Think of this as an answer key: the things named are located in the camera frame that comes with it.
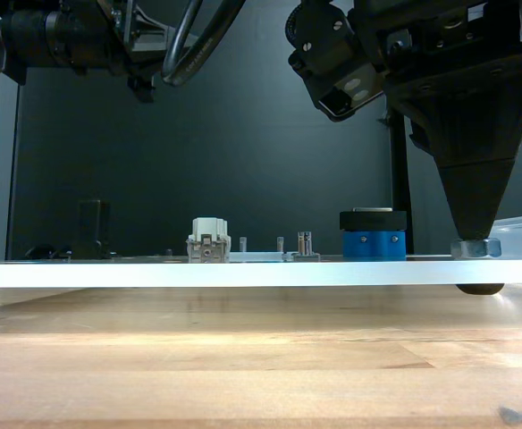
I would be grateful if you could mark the white plastic board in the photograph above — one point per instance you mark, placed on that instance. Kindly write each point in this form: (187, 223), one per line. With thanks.
(243, 275)

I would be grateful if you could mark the black clamp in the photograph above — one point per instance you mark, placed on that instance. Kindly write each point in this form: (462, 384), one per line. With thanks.
(92, 228)

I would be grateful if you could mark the steel M12 hex nut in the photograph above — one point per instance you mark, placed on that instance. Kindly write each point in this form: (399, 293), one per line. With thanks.
(475, 250)

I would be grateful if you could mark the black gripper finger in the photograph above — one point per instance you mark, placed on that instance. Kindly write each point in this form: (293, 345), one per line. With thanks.
(145, 60)
(149, 38)
(475, 134)

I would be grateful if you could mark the black rubber board foot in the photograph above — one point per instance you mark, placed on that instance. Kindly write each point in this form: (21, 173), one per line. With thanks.
(480, 289)

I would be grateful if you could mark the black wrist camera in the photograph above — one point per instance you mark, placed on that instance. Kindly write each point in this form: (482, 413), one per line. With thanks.
(346, 89)

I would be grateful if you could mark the small silver stud connector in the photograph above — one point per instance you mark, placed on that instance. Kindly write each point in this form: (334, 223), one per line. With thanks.
(305, 246)

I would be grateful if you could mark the aluminium bar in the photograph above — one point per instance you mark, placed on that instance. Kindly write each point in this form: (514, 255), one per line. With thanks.
(256, 257)

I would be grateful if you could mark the blue and black socket block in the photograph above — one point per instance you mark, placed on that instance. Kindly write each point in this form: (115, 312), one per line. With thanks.
(368, 246)

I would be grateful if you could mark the beige connector housing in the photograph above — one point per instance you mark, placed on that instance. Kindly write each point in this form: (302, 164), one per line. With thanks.
(207, 237)

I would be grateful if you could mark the black vertical column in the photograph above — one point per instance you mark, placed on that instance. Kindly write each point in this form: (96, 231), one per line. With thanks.
(401, 187)

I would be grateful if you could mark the small grey screw post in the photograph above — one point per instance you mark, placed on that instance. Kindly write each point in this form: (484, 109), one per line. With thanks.
(280, 245)
(243, 245)

